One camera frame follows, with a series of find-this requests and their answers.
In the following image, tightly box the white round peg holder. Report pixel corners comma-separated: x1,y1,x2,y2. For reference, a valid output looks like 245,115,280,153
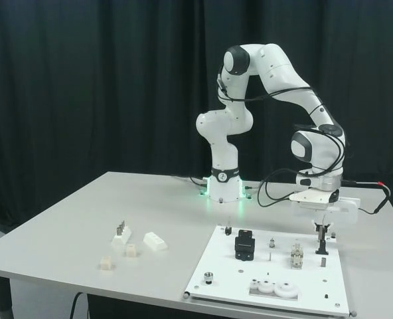
111,228,133,247

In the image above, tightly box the black base cable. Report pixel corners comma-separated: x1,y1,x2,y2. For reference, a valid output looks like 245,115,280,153
242,181,266,200
171,174,207,193

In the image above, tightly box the black curtain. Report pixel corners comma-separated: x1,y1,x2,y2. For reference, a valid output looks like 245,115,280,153
0,0,393,233

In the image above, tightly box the white square peg holder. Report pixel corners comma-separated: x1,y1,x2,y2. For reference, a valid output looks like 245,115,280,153
143,231,169,253

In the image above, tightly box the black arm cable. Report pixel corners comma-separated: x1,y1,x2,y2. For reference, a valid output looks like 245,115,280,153
217,66,347,175

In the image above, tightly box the black D-SUB plug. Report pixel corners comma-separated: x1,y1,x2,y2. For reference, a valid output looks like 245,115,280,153
233,229,256,263

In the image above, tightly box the white task board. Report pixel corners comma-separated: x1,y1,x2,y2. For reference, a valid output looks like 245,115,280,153
183,224,356,318

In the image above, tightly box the black cable under table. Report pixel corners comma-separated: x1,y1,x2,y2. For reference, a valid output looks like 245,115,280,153
70,291,86,319

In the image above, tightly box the white large gear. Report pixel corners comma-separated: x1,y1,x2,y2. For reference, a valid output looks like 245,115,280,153
274,281,299,298

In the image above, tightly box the flat white mounting plate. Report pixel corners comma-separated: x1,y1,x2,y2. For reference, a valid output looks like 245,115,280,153
289,191,337,203

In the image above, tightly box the black camera cable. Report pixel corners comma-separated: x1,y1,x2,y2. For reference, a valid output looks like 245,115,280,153
258,168,309,209

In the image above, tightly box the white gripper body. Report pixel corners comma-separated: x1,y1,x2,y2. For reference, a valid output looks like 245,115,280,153
291,196,362,224

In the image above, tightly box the tall black plug thin wire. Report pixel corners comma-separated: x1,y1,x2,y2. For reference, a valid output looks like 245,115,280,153
315,215,329,256

